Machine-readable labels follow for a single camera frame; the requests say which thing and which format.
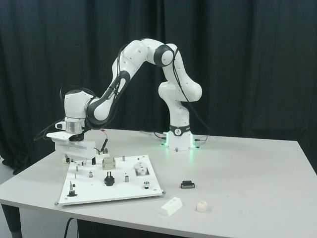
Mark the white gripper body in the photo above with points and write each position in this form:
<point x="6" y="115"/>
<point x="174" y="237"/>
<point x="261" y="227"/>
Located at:
<point x="81" y="148"/>

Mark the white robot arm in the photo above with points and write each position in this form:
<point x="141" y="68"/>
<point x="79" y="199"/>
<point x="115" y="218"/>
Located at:
<point x="178" y="111"/>

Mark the white peg holder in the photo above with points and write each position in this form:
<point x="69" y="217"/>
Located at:
<point x="101" y="153"/>

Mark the metal round peg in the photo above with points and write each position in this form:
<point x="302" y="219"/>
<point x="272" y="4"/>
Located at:
<point x="126" y="178"/>

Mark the tall black plug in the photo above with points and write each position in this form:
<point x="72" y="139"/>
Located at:
<point x="93" y="161"/>

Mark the small metal connector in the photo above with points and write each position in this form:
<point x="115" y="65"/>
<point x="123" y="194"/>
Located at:
<point x="90" y="174"/>

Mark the thin black rod red tag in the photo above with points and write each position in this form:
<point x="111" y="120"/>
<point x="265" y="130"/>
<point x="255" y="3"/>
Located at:
<point x="104" y="145"/>

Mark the beige connector housing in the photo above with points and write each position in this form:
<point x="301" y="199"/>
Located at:
<point x="109" y="163"/>

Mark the metal bolt on black base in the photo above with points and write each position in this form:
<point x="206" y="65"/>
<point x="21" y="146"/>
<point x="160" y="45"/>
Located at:
<point x="71" y="192"/>

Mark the black socket block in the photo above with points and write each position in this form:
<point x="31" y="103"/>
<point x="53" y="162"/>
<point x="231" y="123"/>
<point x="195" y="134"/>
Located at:
<point x="109" y="181"/>

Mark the white task board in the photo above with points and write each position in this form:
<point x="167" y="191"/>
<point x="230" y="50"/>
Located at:
<point x="99" y="193"/>

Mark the white large gear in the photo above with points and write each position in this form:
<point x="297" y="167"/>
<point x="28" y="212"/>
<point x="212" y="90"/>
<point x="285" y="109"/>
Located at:
<point x="138" y="164"/>

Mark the white small gear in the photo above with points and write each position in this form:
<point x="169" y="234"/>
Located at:
<point x="142" y="173"/>

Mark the metal BNC plug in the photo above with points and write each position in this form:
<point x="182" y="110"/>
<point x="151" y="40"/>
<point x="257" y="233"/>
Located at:
<point x="145" y="185"/>

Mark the black table leg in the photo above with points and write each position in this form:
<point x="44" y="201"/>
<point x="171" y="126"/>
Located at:
<point x="11" y="220"/>

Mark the long white holder with holes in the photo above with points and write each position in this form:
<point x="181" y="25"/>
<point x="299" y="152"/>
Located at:
<point x="172" y="207"/>

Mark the black D-SUB plug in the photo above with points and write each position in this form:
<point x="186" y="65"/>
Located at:
<point x="187" y="185"/>

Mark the black curtain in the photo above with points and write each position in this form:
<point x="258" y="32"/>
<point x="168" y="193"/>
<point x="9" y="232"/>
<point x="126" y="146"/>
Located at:
<point x="24" y="49"/>

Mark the small white cube holder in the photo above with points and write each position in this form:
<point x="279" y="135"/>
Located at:
<point x="201" y="206"/>

